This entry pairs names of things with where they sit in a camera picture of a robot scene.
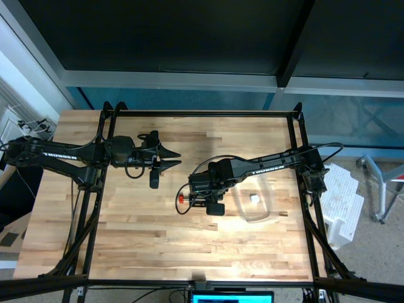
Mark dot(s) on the blue laptop screen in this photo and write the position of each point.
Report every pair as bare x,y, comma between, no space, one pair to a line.
232,298

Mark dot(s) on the clear plastic tub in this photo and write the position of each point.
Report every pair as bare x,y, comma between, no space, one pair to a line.
246,208

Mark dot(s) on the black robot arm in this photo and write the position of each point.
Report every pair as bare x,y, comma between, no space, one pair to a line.
60,154
268,165

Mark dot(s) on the black low camera mount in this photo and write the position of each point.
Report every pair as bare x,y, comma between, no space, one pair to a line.
200,285

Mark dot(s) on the cardboard box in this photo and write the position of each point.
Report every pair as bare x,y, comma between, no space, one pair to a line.
19,225

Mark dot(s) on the black metal frame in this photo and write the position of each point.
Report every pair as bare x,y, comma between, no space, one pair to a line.
38,285

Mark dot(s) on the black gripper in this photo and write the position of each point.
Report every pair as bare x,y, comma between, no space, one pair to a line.
154,158
205,186

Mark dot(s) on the chair with metal legs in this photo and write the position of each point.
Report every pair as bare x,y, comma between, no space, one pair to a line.
381,195

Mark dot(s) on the white foam block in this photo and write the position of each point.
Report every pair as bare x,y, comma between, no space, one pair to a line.
254,199

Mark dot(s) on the black vise hub orange knob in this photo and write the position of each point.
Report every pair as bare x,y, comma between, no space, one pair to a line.
181,199

